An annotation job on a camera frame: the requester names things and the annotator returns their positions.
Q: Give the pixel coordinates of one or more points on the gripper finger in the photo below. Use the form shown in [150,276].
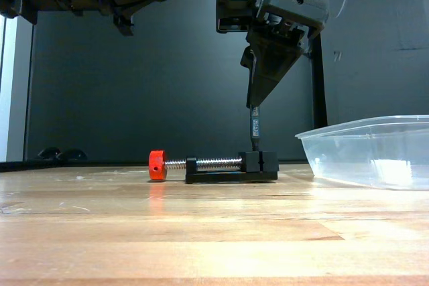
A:
[247,61]
[271,61]

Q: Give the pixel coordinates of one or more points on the clear plastic container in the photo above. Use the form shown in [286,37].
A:
[335,152]

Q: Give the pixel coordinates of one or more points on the black vise with orange knob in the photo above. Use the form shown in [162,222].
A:
[258,165]

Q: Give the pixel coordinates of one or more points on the black curved frame bracket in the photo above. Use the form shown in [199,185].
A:
[49,153]

